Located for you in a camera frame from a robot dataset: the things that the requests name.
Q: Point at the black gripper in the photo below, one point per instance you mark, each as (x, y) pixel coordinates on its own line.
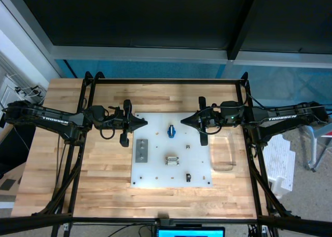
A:
(204, 139)
(124, 141)

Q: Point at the beige HAN10E connector plug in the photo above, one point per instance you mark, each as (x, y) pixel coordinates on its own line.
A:
(173, 161)

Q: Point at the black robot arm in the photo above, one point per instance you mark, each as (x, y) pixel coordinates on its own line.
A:
(55, 120)
(282, 117)

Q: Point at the blue connector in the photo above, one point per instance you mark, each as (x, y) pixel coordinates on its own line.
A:
(171, 132)

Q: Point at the black connector block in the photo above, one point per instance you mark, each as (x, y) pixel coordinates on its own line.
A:
(188, 177)

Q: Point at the grey metal plate with pegs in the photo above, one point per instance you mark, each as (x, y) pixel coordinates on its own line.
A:
(141, 154)

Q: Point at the clear plastic tub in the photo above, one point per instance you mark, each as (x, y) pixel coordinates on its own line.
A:
(223, 169)

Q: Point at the white task board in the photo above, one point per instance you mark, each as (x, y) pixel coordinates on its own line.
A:
(160, 174)

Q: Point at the white foam packaging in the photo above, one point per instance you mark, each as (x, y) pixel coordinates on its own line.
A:
(280, 164)

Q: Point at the black vertical beam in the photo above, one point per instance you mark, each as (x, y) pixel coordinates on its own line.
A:
(241, 27)

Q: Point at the blue-edged screen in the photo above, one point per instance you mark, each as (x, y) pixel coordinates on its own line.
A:
(190, 233)

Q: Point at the grey metal stool legs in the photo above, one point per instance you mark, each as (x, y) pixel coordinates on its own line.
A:
(313, 154)

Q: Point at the cardboard box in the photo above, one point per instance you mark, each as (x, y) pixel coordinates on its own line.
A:
(18, 169)

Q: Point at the black metal frame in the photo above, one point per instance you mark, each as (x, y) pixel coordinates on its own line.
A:
(166, 81)

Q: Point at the grey aluminium window frame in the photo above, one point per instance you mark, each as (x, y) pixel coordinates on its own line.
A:
(155, 54)

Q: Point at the black table-level camera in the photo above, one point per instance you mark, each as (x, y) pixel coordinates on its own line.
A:
(164, 220)

